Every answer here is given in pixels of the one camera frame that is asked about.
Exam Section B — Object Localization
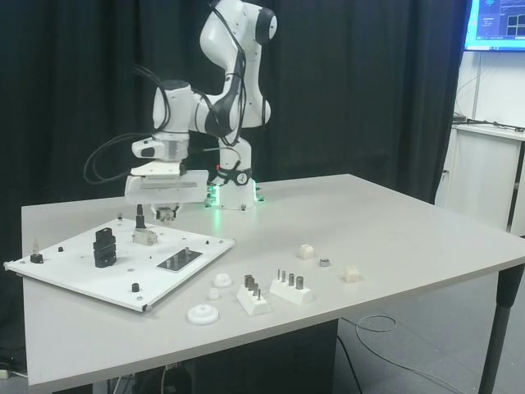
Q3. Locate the white cabinet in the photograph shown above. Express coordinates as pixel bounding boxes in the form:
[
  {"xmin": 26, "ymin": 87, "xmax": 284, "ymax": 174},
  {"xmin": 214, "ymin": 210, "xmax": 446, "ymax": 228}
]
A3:
[{"xmin": 434, "ymin": 121, "xmax": 525, "ymax": 237}]

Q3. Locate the white square peg holder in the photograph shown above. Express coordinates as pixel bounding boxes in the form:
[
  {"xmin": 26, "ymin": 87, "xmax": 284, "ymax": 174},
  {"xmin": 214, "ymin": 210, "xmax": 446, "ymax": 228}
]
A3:
[{"xmin": 236, "ymin": 282, "xmax": 272, "ymax": 317}]

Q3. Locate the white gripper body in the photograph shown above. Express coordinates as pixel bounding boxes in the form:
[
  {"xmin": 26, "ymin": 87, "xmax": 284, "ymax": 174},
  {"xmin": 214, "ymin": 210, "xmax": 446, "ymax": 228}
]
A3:
[{"xmin": 124, "ymin": 170, "xmax": 208, "ymax": 205}]

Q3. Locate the blue display screen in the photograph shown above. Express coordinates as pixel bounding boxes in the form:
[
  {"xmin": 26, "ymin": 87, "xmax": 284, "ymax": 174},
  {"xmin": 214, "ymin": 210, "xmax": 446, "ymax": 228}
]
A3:
[{"xmin": 463, "ymin": 0, "xmax": 525, "ymax": 53}]

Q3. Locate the white task board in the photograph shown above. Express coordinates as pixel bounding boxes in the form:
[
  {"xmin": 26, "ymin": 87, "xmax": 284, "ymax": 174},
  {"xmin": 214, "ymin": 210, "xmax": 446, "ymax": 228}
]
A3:
[{"xmin": 2, "ymin": 216, "xmax": 237, "ymax": 313}]

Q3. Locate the flat white mounting plate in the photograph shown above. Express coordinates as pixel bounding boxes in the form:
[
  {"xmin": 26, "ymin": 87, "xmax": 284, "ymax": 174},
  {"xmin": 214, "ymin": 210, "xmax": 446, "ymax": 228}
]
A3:
[{"xmin": 130, "ymin": 162, "xmax": 181, "ymax": 180}]

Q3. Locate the white round peg holder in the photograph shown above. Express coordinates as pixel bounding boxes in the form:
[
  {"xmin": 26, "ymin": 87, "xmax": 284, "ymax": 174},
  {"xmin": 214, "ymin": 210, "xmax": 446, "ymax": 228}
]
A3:
[{"xmin": 269, "ymin": 278, "xmax": 313, "ymax": 305}]

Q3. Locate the grey floor cable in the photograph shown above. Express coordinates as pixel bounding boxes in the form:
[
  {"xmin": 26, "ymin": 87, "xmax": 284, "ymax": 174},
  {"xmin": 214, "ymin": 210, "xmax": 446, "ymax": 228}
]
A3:
[{"xmin": 336, "ymin": 314, "xmax": 456, "ymax": 394}]

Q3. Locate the black under-table box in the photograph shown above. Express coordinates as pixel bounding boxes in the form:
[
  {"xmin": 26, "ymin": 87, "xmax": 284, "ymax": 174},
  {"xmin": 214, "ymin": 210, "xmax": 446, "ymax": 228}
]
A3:
[{"xmin": 180, "ymin": 316, "xmax": 341, "ymax": 394}]

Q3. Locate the black curtain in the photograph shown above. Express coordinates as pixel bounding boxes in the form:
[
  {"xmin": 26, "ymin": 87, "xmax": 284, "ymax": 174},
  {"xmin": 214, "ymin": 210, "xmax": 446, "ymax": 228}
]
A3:
[{"xmin": 0, "ymin": 0, "xmax": 473, "ymax": 263}]

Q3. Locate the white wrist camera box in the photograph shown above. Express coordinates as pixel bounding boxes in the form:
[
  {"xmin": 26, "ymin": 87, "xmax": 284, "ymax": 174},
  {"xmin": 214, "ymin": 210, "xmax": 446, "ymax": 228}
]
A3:
[{"xmin": 130, "ymin": 138, "xmax": 161, "ymax": 158}]

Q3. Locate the black D-SUB plug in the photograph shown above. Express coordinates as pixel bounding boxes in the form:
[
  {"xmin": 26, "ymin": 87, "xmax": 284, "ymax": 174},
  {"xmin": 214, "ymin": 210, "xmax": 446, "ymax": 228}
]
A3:
[{"xmin": 93, "ymin": 228, "xmax": 118, "ymax": 268}]

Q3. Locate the dark table leg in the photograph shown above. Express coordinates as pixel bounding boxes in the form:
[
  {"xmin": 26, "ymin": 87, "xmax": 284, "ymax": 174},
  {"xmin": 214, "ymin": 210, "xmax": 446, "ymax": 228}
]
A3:
[{"xmin": 479, "ymin": 264, "xmax": 525, "ymax": 394}]

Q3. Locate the white large gear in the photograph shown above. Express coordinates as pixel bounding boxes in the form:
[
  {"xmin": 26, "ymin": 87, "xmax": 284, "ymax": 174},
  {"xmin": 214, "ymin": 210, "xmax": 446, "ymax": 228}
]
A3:
[{"xmin": 187, "ymin": 305, "xmax": 221, "ymax": 325}]

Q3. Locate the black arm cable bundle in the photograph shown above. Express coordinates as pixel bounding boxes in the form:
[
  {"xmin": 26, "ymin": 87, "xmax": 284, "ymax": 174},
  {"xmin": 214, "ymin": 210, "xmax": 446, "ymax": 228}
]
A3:
[{"xmin": 84, "ymin": 0, "xmax": 249, "ymax": 184}]

